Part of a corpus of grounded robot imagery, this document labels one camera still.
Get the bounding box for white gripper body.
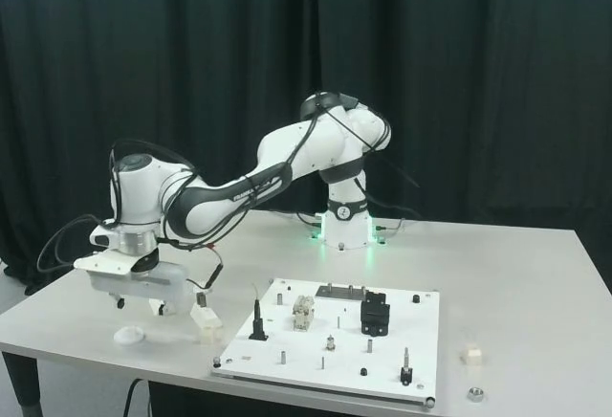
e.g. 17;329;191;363
87;263;189;316

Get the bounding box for white large gear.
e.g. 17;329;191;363
113;324;146;345

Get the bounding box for white holder with pegs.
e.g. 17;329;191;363
189;305;218;329

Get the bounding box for small cream holder block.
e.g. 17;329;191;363
195;321;226;343

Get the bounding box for black USB plug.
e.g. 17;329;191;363
248;282;272;342

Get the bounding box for black table leg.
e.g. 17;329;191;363
1;351;42;417

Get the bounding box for clear Ethernet plug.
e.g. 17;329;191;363
291;294;317;335

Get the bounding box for white task board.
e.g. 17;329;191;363
209;276;441;409

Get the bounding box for black D-SUB plug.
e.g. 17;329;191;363
359;290;393;338

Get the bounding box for black curtain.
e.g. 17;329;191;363
0;0;612;289

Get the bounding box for thin black rod on wire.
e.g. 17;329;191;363
188;243;226;295

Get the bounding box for black cable under table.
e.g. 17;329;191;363
124;363;152;417

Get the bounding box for black base cables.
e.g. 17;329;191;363
295;210;423;238

